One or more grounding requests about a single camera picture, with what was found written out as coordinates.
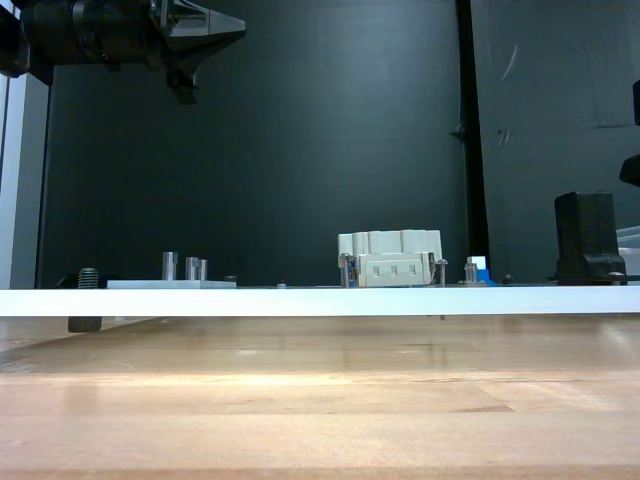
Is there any small blue white connector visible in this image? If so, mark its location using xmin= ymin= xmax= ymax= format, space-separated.
xmin=469 ymin=254 xmax=494 ymax=287

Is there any grey metal plate with pegs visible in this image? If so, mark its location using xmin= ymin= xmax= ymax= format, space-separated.
xmin=106 ymin=251 xmax=237 ymax=291

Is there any white task board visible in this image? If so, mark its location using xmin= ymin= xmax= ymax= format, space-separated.
xmin=0 ymin=284 xmax=640 ymax=319

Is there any black board foot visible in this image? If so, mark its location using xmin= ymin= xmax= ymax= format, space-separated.
xmin=68 ymin=315 xmax=102 ymax=334

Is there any clear plastic tub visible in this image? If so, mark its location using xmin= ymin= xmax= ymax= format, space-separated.
xmin=615 ymin=227 xmax=640 ymax=277

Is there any beige multi-pin connector housing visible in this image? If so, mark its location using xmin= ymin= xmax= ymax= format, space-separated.
xmin=337 ymin=228 xmax=450 ymax=289

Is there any black vertical beam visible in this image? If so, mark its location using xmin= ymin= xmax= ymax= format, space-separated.
xmin=453 ymin=0 xmax=490 ymax=261

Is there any black USB socket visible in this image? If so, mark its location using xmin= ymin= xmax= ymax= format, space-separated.
xmin=546 ymin=189 xmax=630 ymax=287

